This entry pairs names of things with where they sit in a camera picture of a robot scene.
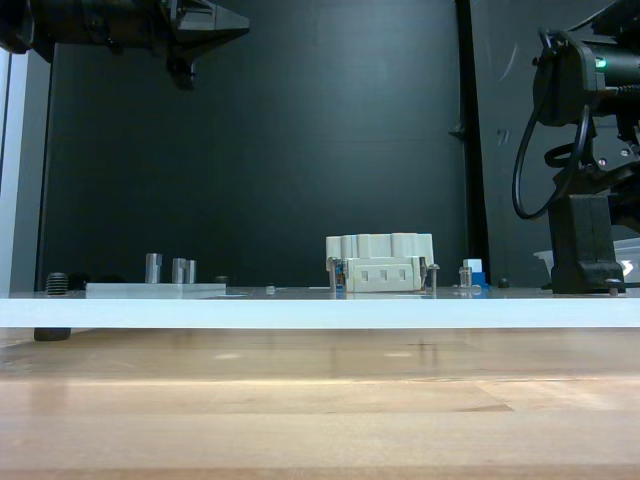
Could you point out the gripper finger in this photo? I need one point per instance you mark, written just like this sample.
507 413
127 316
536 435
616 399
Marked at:
220 27

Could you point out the black connector housing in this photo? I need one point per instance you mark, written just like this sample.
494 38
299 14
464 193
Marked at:
580 240

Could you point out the beige HAN10E hub socket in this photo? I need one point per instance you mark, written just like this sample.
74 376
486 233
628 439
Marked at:
380 275

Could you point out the small blue white socket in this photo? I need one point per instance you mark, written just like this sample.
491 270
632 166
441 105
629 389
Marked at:
481 280

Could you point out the small silver metal peg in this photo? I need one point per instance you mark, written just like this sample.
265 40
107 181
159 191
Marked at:
465 277

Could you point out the grey metal plate with pegs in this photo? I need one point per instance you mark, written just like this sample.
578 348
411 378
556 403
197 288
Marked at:
150 291

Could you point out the white plastic board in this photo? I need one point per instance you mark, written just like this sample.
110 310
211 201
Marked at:
300 312

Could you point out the black rubber board foot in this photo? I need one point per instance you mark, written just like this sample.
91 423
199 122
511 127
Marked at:
51 334

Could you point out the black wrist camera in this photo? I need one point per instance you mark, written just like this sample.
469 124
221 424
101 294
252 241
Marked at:
565 75

